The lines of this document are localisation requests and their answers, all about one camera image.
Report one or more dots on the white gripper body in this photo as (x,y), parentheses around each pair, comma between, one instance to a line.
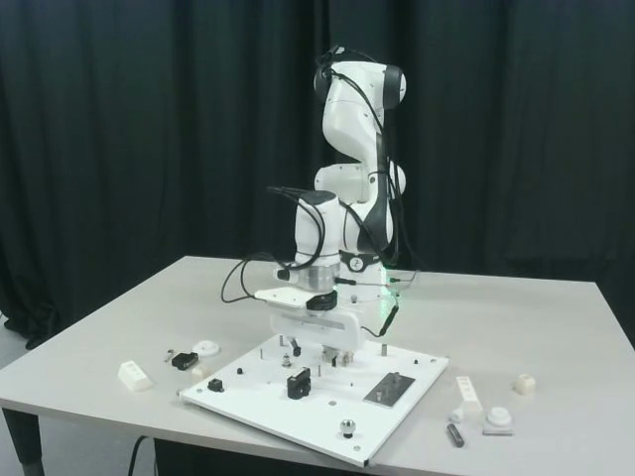
(317,327)

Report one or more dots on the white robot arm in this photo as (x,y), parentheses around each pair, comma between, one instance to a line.
(347,129)

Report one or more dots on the white peg holder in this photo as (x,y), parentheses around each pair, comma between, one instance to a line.
(134,376)
(469,394)

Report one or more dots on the metal BNC plug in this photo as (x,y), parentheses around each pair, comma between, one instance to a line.
(286,361)

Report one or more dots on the white flat mounting plate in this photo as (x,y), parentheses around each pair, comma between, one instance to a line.
(283,295)

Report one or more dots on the thin black rod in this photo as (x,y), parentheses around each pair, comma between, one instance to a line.
(391,320)

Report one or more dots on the white task board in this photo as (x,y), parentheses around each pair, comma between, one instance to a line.
(258,396)

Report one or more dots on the metal bolt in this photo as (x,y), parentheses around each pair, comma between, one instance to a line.
(347,426)

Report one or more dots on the white large gear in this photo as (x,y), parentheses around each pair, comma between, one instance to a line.
(206,347)

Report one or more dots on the small cream plug holder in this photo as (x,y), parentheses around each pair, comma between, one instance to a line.
(201,371)
(525,384)

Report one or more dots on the black D-SUB plug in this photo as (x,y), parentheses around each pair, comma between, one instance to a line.
(184,359)

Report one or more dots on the small metal connector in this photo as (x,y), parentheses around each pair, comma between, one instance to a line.
(169,354)

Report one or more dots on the black cylindrical waterproof plug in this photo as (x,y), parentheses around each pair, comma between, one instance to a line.
(456,435)

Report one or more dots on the white medium gear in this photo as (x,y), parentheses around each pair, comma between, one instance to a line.
(498,415)

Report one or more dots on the grey flat plate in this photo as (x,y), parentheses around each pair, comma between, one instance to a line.
(496,431)

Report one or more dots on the black table leg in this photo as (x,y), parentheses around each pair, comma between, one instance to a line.
(20,441)

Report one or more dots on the black curtain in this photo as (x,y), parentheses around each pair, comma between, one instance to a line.
(99,99)

